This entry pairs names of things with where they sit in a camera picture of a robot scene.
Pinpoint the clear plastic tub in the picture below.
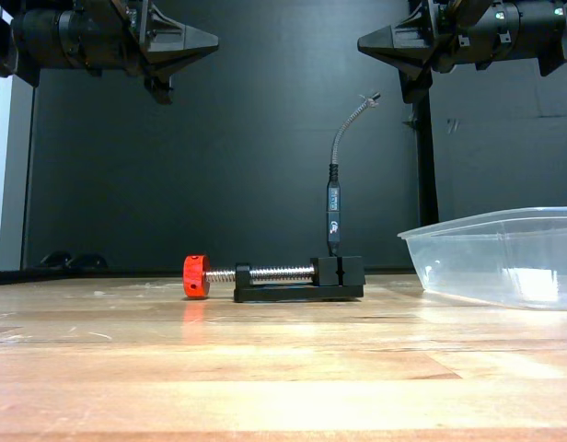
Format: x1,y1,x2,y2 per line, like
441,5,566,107
397,205,567,313

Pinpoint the braided USB-C plug cable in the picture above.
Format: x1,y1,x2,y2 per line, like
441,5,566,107
326,90,382,215

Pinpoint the black vise with orange knob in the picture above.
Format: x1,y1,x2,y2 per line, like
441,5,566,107
181,253,365,304

